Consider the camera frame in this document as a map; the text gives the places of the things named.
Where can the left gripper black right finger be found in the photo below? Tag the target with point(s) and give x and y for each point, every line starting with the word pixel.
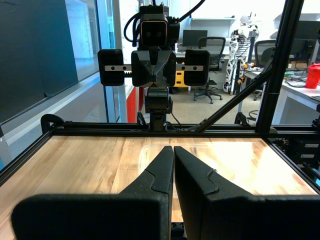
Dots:
pixel 250 217

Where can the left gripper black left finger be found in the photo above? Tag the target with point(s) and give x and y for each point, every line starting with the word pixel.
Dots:
pixel 100 217

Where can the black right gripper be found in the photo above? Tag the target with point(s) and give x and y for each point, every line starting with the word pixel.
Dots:
pixel 111 57

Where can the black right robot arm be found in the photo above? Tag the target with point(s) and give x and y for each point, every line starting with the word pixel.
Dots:
pixel 158 105

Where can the red panel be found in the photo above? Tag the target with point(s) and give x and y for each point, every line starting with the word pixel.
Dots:
pixel 131 105

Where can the small black monitor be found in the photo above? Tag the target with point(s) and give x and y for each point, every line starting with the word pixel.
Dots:
pixel 195 38

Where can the black office chair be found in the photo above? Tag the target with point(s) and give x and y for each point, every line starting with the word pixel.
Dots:
pixel 216 60

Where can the white lattice robot figure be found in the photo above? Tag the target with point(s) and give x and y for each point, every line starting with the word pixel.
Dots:
pixel 235 50

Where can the white desk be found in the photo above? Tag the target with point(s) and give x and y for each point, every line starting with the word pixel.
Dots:
pixel 300 92

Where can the red plastic bin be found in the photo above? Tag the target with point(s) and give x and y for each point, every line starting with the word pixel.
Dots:
pixel 312 77

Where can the large black monitor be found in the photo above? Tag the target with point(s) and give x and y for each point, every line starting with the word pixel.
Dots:
pixel 307 37

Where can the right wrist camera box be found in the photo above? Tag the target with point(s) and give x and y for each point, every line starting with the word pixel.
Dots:
pixel 153 31

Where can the black aluminium table frame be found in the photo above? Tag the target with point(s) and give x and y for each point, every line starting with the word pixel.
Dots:
pixel 100 125

